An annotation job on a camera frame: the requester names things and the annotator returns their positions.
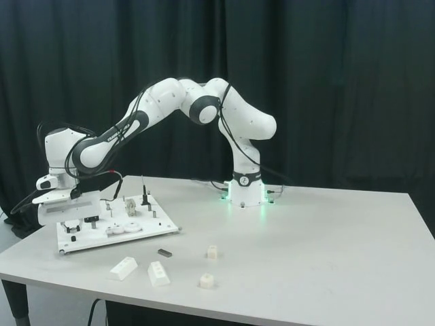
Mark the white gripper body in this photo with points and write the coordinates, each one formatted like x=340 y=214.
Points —
x=68 y=214

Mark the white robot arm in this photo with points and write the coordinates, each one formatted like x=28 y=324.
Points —
x=163 y=98

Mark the thick metal round peg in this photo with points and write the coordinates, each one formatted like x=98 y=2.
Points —
x=92 y=225

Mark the flat white mounting plate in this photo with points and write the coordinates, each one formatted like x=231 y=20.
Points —
x=51 y=197

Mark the white medium gear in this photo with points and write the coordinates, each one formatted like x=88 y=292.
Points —
x=116 y=230

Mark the white large gear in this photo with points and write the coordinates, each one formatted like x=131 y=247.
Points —
x=133 y=227

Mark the metal connector block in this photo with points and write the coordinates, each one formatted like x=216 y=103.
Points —
x=130 y=208

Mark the thin black rod red tag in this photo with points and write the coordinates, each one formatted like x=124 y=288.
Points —
x=119 y=186

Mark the white peg holder block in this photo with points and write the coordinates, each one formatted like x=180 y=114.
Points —
x=124 y=269
x=159 y=274

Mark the white task board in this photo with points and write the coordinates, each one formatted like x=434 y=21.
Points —
x=153 y=231

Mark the dark grey flat piece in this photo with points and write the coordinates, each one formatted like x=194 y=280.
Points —
x=165 y=253

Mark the black table leg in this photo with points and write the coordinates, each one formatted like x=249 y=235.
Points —
x=13 y=302

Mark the black box under table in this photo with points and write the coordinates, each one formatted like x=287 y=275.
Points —
x=153 y=316

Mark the small white cube holder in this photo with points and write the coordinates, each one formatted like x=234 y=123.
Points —
x=212 y=252
x=206 y=281

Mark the black curtain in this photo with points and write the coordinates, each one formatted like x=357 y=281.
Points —
x=306 y=68

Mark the small white camera box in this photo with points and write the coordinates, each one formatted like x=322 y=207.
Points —
x=46 y=183

